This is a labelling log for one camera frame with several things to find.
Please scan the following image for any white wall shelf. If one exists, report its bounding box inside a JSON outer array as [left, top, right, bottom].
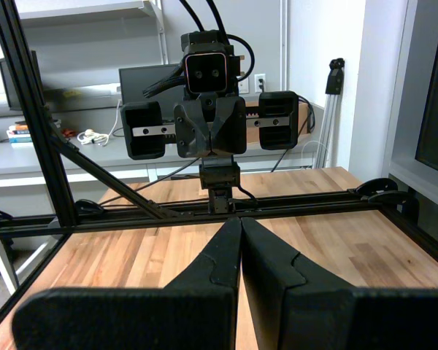
[[0, 0, 167, 66]]

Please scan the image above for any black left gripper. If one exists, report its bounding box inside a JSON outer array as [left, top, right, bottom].
[[120, 90, 301, 160]]

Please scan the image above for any black computer monitor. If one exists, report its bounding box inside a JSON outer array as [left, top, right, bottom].
[[118, 64, 186, 100], [0, 50, 41, 110]]

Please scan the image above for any white cable bundle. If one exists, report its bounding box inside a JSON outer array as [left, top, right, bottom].
[[76, 129, 110, 147]]

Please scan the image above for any grey desk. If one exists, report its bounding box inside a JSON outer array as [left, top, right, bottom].
[[0, 120, 328, 183]]

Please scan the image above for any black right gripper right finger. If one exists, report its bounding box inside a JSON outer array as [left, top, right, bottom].
[[241, 217, 438, 350]]

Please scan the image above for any brown cardboard box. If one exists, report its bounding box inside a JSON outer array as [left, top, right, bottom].
[[246, 100, 315, 146]]

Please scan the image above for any aluminium tripod with black head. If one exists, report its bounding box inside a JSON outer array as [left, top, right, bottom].
[[313, 57, 347, 169]]

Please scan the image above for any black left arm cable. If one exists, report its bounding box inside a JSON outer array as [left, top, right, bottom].
[[178, 0, 206, 32], [204, 0, 228, 36], [228, 34, 256, 79]]

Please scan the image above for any black aluminium frame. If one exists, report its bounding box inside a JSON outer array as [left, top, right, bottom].
[[0, 0, 438, 322]]

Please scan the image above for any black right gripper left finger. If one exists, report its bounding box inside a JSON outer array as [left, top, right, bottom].
[[12, 216, 242, 350]]

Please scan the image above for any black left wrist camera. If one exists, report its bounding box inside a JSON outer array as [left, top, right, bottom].
[[184, 52, 230, 94]]

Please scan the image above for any stack of books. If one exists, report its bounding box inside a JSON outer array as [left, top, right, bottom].
[[6, 123, 33, 146]]

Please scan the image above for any black braided cable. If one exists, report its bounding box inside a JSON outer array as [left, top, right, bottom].
[[142, 67, 187, 99]]

